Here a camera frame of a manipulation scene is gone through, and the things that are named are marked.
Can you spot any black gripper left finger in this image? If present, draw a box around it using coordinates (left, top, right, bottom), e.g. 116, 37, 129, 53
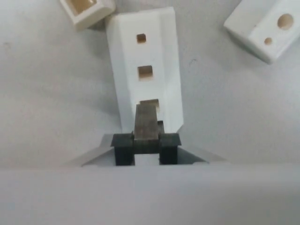
81, 133, 136, 167

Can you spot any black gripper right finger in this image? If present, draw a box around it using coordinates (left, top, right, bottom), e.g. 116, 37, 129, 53
158, 132, 210, 166

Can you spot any metal square peg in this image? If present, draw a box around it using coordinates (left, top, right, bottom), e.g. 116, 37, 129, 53
133, 99, 162, 155

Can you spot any white square-hole peg holder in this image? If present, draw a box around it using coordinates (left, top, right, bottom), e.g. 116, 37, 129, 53
106, 6, 184, 135

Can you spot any white round-hole peg holder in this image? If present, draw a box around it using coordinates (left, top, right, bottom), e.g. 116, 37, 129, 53
223, 0, 300, 64

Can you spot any small beige plug holder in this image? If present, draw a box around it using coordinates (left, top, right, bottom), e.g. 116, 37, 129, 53
59, 0, 116, 31

